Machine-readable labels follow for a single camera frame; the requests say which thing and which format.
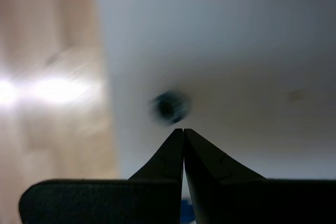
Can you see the white board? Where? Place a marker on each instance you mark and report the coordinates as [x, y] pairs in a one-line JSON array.
[[236, 37]]

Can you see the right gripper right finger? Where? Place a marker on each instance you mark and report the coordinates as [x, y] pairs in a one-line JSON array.
[[262, 203]]

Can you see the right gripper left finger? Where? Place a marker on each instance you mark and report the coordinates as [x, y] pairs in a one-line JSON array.
[[105, 203]]

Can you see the blue clamp base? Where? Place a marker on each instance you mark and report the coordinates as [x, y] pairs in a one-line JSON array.
[[187, 208]]

